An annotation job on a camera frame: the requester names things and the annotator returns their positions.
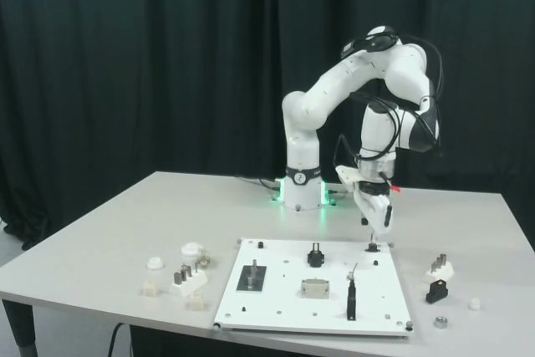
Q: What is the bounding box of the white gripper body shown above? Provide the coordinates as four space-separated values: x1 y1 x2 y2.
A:
352 188 395 236

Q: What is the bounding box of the thin black rod red tag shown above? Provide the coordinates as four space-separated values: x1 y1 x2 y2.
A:
380 181 402 225

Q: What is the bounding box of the black square plug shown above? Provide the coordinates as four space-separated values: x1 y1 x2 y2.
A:
306 242 328 268

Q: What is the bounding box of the white holder with square pegs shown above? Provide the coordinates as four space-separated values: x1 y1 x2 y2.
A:
420 252 456 284

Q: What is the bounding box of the white task board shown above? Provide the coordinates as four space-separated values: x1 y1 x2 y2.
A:
212 237 415 338

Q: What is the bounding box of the black D-SUB plug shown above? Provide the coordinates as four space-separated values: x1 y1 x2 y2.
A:
425 278 451 305

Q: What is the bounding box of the white large gear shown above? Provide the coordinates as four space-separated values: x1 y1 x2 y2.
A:
180 241 202 261

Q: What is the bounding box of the white holder with round pegs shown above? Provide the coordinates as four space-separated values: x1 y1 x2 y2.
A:
171 262 210 298

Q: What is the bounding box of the small white holder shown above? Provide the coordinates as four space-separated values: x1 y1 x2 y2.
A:
141 278 162 297
185 293 206 312

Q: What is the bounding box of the black curtain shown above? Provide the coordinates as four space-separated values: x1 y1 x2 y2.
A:
0 0 535 252

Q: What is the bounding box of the dark grey table leg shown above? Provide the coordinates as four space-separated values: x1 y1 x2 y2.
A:
0 298 37 357

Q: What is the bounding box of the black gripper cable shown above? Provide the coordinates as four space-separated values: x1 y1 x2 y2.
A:
333 93 419 176

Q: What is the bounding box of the black upright plug with cable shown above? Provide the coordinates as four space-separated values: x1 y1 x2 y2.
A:
345 262 361 321

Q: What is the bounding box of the black base cable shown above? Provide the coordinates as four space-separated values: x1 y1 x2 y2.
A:
237 176 289 191

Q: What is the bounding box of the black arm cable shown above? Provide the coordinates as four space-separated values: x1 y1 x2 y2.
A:
411 37 444 158

